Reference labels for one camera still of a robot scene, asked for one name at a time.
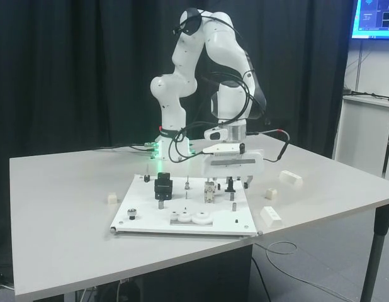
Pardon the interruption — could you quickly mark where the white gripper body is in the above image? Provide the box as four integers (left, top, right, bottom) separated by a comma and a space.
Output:
201, 148, 266, 177

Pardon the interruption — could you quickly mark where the white square peg holder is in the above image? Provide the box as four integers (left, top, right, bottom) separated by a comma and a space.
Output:
278, 169, 304, 187

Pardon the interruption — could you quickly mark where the white round peg holder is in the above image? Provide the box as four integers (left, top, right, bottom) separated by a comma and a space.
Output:
259, 206, 283, 228

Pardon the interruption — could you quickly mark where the beige waterproof plug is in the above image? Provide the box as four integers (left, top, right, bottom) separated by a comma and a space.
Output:
204, 181, 222, 206

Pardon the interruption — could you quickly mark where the flat white mounting plate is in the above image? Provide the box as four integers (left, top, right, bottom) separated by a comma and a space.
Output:
203, 142, 246, 157

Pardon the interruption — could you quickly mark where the white large gear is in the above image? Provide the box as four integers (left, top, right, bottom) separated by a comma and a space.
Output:
191, 211, 215, 227

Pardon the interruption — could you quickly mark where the black D-SUB plug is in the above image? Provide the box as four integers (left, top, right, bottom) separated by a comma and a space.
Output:
153, 172, 174, 201

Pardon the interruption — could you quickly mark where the white task board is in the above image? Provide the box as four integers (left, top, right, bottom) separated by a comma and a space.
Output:
108, 171, 264, 238

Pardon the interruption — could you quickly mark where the black cabinet under table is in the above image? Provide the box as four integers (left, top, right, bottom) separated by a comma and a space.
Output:
75, 241, 254, 302

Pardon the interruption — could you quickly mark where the white cabinet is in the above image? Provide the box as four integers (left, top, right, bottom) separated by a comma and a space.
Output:
334, 92, 389, 182

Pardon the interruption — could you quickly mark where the dark table leg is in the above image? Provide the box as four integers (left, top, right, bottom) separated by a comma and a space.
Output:
360, 203, 389, 302

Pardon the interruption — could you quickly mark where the black curtain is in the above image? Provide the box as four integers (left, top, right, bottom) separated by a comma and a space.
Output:
0, 0, 353, 284

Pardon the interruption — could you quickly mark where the blue screen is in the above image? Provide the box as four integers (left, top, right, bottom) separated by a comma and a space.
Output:
351, 0, 389, 42

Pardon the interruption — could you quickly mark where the small white wrist camera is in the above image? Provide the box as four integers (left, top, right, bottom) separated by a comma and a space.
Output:
203, 126, 230, 142

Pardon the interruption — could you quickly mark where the thin black rod on wire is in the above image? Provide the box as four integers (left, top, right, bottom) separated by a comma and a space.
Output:
276, 128, 292, 162

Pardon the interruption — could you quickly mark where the black camera cable loop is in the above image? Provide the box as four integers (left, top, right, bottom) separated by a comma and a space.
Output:
168, 120, 227, 165

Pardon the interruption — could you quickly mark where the grey floor cable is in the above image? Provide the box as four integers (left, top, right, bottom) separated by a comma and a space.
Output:
256, 240, 310, 302

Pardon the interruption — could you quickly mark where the grey base cable connector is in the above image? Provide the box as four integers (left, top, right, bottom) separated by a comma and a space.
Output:
129, 142, 158, 155

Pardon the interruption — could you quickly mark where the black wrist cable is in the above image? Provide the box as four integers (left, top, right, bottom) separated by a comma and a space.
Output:
209, 71, 256, 127

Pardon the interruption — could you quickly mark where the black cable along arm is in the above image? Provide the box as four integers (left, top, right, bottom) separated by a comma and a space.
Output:
171, 8, 269, 126

